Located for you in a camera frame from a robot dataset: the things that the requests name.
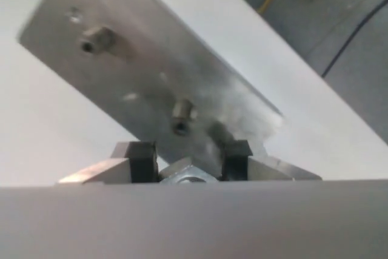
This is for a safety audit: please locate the black floor cable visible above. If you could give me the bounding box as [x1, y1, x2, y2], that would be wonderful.
[320, 6, 388, 78]

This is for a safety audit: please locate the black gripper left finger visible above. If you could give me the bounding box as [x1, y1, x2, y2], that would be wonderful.
[55, 141, 159, 184]

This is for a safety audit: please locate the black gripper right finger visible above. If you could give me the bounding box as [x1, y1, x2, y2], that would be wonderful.
[220, 139, 323, 182]

